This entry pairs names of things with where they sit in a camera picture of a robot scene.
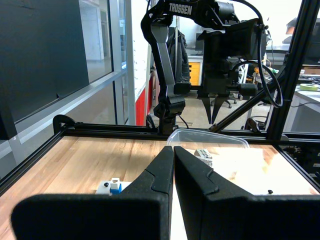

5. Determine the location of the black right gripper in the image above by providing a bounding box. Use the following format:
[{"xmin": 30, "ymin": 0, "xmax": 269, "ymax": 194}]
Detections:
[{"xmin": 173, "ymin": 29, "xmax": 259, "ymax": 125}]

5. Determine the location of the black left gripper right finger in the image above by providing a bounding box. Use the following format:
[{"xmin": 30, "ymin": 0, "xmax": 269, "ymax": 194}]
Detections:
[{"xmin": 174, "ymin": 146, "xmax": 320, "ymax": 240}]

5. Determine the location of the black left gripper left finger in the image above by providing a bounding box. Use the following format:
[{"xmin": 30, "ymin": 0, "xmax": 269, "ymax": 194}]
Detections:
[{"xmin": 11, "ymin": 146, "xmax": 175, "ymax": 240}]

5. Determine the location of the beige HAN10-E connector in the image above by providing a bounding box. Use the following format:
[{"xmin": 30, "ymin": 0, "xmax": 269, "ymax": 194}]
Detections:
[{"xmin": 194, "ymin": 148, "xmax": 214, "ymax": 168}]

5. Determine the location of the black office chair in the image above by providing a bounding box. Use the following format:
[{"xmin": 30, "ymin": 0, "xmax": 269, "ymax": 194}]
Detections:
[{"xmin": 223, "ymin": 96, "xmax": 238, "ymax": 109}]

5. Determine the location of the clear plastic tub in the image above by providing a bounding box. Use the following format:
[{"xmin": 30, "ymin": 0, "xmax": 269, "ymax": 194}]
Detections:
[{"xmin": 166, "ymin": 128, "xmax": 251, "ymax": 171}]

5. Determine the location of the blue socket with white insert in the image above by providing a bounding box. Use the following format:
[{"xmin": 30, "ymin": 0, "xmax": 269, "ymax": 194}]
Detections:
[{"xmin": 109, "ymin": 177, "xmax": 123, "ymax": 196}]

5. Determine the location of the yellow drawer cabinet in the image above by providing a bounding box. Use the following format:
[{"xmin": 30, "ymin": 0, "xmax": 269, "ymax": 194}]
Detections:
[{"xmin": 187, "ymin": 56, "xmax": 204, "ymax": 86}]

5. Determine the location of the white lattice robot figure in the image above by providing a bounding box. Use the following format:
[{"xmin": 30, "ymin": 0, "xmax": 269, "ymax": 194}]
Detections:
[{"xmin": 236, "ymin": 63, "xmax": 249, "ymax": 85}]

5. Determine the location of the black hanging jacket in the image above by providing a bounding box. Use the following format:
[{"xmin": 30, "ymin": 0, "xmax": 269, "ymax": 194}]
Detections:
[{"xmin": 166, "ymin": 31, "xmax": 191, "ymax": 85}]

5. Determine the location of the red panel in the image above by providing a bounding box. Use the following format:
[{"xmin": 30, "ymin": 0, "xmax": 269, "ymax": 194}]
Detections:
[{"xmin": 135, "ymin": 74, "xmax": 154, "ymax": 126}]

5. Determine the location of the white desk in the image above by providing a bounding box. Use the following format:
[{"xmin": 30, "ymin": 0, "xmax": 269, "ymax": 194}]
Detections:
[{"xmin": 283, "ymin": 84, "xmax": 320, "ymax": 133}]

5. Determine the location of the green tape roll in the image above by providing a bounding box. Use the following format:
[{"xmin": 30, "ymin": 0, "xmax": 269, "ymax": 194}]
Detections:
[{"xmin": 299, "ymin": 83, "xmax": 320, "ymax": 92}]

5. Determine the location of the thin black base cable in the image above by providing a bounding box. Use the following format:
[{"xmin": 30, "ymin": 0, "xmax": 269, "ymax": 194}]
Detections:
[{"xmin": 177, "ymin": 114, "xmax": 194, "ymax": 126}]

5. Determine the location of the black curved frame bracket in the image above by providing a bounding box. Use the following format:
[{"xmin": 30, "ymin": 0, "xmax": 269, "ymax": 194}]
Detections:
[
  {"xmin": 245, "ymin": 117, "xmax": 261, "ymax": 133},
  {"xmin": 52, "ymin": 114, "xmax": 76, "ymax": 131}
]

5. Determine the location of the black looped cable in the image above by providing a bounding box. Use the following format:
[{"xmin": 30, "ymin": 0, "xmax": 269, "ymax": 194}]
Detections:
[{"xmin": 233, "ymin": 22, "xmax": 284, "ymax": 109}]

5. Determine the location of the black coiled base cable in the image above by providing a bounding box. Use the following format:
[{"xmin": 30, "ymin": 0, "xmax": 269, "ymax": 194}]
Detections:
[{"xmin": 145, "ymin": 113, "xmax": 158, "ymax": 129}]

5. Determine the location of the black aluminium frame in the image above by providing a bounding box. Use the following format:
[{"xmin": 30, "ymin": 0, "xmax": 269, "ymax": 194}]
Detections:
[{"xmin": 0, "ymin": 0, "xmax": 320, "ymax": 198}]

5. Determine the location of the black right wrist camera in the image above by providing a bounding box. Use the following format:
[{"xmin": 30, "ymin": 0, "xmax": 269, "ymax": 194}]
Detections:
[{"xmin": 226, "ymin": 19, "xmax": 267, "ymax": 60}]

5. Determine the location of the black camera cable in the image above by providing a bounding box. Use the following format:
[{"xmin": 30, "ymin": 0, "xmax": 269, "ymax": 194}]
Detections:
[{"xmin": 233, "ymin": 0, "xmax": 265, "ymax": 27}]

